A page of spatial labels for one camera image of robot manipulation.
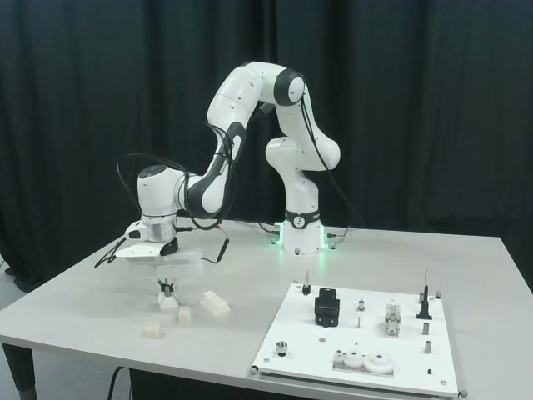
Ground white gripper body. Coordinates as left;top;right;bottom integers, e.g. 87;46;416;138
126;248;205;277

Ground white peg holder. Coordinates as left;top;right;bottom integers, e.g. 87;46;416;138
157;291;181;310

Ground flat white mounting plate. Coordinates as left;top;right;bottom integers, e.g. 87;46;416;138
115;243;164;258

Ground long white empty holder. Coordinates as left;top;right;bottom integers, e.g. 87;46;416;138
199;291;232;317

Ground white task board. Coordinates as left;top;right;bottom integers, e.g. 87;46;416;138
251;283;464;393

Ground black D-SUB plug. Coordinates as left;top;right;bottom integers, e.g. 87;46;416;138
312;287;341;328

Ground dark table leg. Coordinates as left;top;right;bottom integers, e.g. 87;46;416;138
0;343;34;400

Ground black curtains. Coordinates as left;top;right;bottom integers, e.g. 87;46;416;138
0;0;533;276

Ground white large gear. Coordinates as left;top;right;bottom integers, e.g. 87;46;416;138
364;352;396;374

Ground silver metal connector block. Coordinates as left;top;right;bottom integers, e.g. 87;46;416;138
384;303;403;337

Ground black stand with thin rod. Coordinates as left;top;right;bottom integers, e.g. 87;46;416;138
416;269;435;320

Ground silver wrist ring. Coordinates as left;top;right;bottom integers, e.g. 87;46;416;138
143;222;175;243

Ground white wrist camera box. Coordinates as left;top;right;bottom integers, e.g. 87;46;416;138
124;222;147;243

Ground thin black rod on wire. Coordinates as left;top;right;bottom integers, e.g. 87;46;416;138
177;224;230;264

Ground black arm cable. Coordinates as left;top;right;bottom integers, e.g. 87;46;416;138
94;77;353;268

